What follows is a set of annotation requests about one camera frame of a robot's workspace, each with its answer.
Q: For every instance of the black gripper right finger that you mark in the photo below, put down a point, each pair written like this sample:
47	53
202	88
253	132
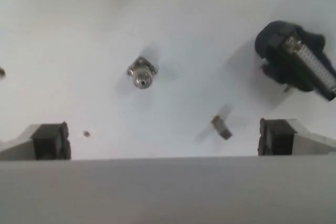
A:
278	140

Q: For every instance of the white task board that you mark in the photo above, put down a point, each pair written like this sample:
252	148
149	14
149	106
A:
78	51

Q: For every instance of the metal BNC plug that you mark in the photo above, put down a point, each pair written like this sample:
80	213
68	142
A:
141	81

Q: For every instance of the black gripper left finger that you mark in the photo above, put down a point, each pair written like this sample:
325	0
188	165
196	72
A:
50	142

